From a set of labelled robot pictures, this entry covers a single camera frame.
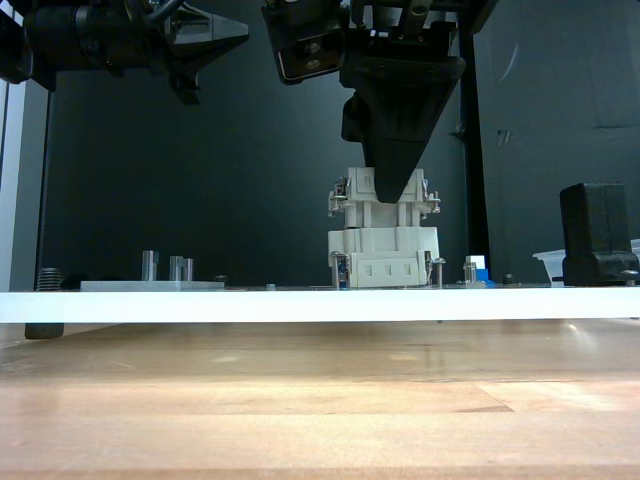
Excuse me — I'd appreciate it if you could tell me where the clear plastic tub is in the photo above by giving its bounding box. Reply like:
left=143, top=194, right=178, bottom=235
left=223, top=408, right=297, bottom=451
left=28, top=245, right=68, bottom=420
left=531, top=238, right=640, bottom=287

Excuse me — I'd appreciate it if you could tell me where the black board foot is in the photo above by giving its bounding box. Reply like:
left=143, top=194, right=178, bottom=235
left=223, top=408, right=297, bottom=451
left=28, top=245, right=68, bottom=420
left=23, top=322, right=66, bottom=342

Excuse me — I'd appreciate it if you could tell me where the grey metal plate with posts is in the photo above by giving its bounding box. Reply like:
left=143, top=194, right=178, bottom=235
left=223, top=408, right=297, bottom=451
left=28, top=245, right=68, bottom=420
left=79, top=248, right=225, bottom=292

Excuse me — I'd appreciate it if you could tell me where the grey connector socket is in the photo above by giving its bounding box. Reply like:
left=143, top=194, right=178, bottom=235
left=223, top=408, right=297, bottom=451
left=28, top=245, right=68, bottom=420
left=327, top=225, right=441, bottom=290

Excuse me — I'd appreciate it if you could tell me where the black aluminium frame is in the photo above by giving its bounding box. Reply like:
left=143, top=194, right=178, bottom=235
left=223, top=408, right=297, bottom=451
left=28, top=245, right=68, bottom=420
left=448, top=29, right=491, bottom=287

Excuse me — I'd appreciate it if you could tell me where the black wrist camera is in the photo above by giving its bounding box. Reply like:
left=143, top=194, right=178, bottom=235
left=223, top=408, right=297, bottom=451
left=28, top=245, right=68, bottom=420
left=272, top=28, right=348, bottom=87

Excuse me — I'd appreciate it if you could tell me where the grey threaded bolt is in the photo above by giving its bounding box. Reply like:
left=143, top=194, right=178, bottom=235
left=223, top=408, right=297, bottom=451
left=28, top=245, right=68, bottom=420
left=36, top=266, right=62, bottom=292

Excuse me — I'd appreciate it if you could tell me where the blue clamp with white strap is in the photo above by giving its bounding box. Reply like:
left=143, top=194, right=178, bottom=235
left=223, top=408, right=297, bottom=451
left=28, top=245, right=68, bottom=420
left=464, top=253, right=495, bottom=290

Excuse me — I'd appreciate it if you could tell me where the white task board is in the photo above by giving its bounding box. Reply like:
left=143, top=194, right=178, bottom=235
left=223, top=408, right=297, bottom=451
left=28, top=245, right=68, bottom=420
left=0, top=287, right=640, bottom=325

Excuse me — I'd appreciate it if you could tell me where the black connector housing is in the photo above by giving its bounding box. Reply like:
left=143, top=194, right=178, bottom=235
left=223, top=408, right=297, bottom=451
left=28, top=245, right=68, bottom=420
left=558, top=182, right=640, bottom=289

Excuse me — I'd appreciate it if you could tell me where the grey HAN10E connector insert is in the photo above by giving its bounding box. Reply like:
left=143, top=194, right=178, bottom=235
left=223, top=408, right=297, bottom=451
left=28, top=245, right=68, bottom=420
left=327, top=166, right=442, bottom=231

